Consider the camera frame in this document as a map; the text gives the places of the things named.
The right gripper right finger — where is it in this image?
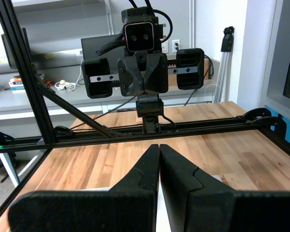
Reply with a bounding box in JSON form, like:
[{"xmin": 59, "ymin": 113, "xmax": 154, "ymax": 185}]
[{"xmin": 159, "ymin": 144, "xmax": 290, "ymax": 232}]

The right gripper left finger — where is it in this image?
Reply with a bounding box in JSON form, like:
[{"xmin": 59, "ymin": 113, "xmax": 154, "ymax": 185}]
[{"xmin": 7, "ymin": 144, "xmax": 160, "ymax": 232}]

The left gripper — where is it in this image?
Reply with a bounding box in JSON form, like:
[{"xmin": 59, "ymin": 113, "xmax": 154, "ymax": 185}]
[{"xmin": 82, "ymin": 48, "xmax": 205, "ymax": 99}]

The black desk monitor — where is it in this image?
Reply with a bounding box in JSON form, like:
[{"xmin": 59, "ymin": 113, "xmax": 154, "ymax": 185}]
[
  {"xmin": 81, "ymin": 34, "xmax": 126, "ymax": 69},
  {"xmin": 0, "ymin": 27, "xmax": 27, "ymax": 70}
]

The brown wooden box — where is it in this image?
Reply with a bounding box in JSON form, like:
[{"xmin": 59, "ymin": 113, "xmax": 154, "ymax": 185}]
[{"xmin": 203, "ymin": 57, "xmax": 215, "ymax": 80}]

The white task board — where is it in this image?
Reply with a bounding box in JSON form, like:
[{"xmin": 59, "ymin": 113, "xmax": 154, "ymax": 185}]
[{"xmin": 91, "ymin": 174, "xmax": 229, "ymax": 232}]

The aluminium stand black top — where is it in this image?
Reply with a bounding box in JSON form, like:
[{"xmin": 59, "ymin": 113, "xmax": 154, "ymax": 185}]
[{"xmin": 214, "ymin": 26, "xmax": 235, "ymax": 104}]

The grey office desk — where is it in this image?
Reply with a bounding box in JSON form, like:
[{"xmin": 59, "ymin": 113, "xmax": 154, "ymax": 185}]
[{"xmin": 0, "ymin": 57, "xmax": 222, "ymax": 121}]

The stack of books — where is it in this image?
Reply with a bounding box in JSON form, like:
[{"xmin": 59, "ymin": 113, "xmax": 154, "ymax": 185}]
[{"xmin": 8, "ymin": 76, "xmax": 25, "ymax": 92}]

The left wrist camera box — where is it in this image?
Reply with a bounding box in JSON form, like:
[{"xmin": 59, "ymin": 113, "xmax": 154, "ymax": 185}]
[{"xmin": 121, "ymin": 8, "xmax": 160, "ymax": 53}]

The black braided cable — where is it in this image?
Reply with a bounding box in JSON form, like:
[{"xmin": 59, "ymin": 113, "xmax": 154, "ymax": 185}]
[{"xmin": 96, "ymin": 33, "xmax": 126, "ymax": 56}]

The white coiled cable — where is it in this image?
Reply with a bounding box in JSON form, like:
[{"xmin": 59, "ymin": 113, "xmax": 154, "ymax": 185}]
[{"xmin": 54, "ymin": 79, "xmax": 77, "ymax": 92}]

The black aluminium frame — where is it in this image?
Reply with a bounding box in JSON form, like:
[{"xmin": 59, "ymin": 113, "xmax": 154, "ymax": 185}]
[{"xmin": 0, "ymin": 0, "xmax": 290, "ymax": 222}]

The white wall shelf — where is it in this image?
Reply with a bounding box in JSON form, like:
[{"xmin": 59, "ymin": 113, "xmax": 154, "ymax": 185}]
[{"xmin": 0, "ymin": 0, "xmax": 114, "ymax": 37}]

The grey window frame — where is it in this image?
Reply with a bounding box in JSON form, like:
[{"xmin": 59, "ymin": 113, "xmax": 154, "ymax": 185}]
[{"xmin": 260, "ymin": 0, "xmax": 290, "ymax": 116}]

